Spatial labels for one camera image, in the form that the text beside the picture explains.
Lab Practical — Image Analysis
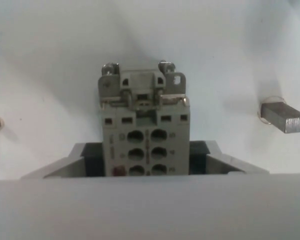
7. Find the grey waterproof plug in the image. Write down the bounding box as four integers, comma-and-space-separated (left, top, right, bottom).
97, 59, 191, 177

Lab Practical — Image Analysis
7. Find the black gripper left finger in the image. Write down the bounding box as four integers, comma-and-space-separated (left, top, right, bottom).
20, 141, 106, 180

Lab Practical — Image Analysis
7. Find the large metal square peg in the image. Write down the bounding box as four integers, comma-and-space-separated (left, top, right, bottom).
259, 101, 300, 134

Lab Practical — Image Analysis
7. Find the white task board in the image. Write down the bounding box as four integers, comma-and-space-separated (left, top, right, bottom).
0, 0, 300, 180

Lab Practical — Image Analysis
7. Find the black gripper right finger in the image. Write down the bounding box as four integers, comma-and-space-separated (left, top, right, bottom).
188, 140, 270, 176

